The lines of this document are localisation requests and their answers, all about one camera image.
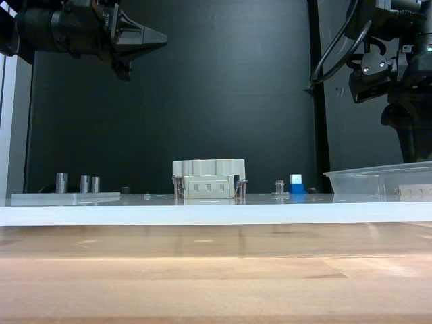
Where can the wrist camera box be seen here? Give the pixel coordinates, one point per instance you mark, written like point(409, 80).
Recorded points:
point(366, 84)

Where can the black board screw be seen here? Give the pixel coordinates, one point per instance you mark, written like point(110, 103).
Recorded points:
point(126, 190)
point(312, 190)

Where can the grey connector base socket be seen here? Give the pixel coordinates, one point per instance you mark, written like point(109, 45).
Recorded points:
point(209, 172)

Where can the white mounting board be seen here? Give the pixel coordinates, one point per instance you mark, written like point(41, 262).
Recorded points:
point(216, 214)

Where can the clear plastic tub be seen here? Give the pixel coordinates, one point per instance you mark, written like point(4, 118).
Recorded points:
point(364, 182)

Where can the blue clamp with white block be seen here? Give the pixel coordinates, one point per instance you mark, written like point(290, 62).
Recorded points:
point(297, 189)

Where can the grey ten-pin connector insert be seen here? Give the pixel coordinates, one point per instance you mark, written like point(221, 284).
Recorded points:
point(413, 190)

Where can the small silver metal standoff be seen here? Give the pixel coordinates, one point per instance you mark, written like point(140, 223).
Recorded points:
point(279, 187)

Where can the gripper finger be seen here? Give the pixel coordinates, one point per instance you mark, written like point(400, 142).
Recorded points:
point(406, 141)
point(424, 135)
point(141, 50)
point(135, 33)

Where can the silver metal peg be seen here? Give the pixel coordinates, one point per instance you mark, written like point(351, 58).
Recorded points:
point(96, 185)
point(62, 184)
point(84, 185)

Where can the grey metal bar plate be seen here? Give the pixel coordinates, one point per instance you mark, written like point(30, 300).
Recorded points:
point(44, 199)

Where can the black vertical post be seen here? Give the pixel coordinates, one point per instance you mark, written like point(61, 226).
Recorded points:
point(320, 135)

